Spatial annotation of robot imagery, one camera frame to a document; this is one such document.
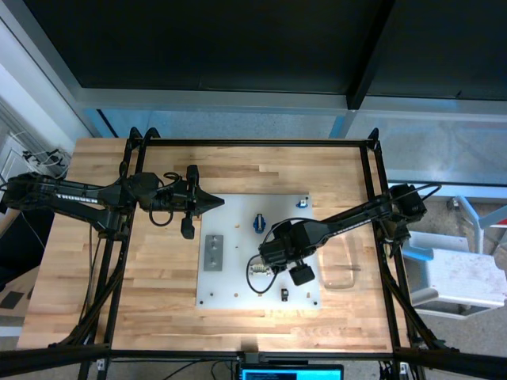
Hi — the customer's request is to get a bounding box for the grey step stool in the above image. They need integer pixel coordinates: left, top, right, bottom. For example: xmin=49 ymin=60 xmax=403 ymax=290
xmin=402 ymin=231 xmax=507 ymax=317

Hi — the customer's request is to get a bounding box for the blue clamp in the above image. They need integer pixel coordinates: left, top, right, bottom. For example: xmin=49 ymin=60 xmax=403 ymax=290
xmin=250 ymin=212 xmax=268 ymax=236

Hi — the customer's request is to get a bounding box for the brown cardboard box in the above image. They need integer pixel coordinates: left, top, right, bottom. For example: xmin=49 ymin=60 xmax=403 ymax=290
xmin=0 ymin=264 xmax=41 ymax=329

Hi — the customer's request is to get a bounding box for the laptop screen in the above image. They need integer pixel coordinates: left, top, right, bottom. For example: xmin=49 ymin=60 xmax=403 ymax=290
xmin=235 ymin=363 xmax=345 ymax=380

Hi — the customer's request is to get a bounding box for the grey HAN10E hub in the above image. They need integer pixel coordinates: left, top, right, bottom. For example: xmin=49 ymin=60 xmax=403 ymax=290
xmin=249 ymin=264 xmax=276 ymax=279

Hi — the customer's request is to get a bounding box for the pale blue metal stand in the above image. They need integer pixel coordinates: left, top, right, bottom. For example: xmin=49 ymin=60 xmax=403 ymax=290
xmin=447 ymin=194 xmax=507 ymax=254

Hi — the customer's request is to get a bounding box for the black and white cable bundle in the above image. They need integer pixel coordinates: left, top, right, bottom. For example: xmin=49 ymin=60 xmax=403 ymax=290
xmin=19 ymin=146 xmax=69 ymax=175

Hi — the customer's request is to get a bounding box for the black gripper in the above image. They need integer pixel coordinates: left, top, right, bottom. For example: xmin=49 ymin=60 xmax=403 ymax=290
xmin=284 ymin=256 xmax=317 ymax=287
xmin=173 ymin=165 xmax=226 ymax=241

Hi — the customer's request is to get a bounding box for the white mounting board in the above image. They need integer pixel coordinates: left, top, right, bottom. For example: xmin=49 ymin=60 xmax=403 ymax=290
xmin=196 ymin=192 xmax=322 ymax=309

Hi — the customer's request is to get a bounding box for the black aluminium frame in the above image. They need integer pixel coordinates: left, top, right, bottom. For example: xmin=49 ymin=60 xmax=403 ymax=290
xmin=0 ymin=126 xmax=507 ymax=380

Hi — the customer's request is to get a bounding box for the clear plastic tub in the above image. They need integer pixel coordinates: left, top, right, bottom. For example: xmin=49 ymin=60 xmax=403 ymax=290
xmin=318 ymin=236 xmax=356 ymax=293

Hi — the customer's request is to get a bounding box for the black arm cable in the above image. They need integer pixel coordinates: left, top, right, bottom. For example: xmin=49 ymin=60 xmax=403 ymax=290
xmin=148 ymin=199 xmax=177 ymax=227
xmin=246 ymin=254 xmax=279 ymax=295

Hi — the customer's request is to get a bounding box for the grey metal plate with pegs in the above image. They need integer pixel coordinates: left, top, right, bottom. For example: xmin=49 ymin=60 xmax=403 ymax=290
xmin=203 ymin=234 xmax=225 ymax=272

